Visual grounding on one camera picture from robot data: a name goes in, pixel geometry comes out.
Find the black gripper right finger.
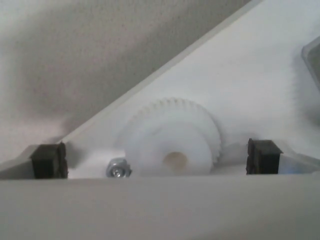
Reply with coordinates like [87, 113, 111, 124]
[245, 138, 320, 176]

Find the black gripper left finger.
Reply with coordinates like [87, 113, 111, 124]
[0, 141, 69, 180]

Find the white medium gear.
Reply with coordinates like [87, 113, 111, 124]
[119, 96, 225, 178]

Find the metal screw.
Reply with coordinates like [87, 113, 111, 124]
[104, 156, 133, 179]

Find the white task board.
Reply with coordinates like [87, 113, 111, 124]
[61, 0, 320, 180]

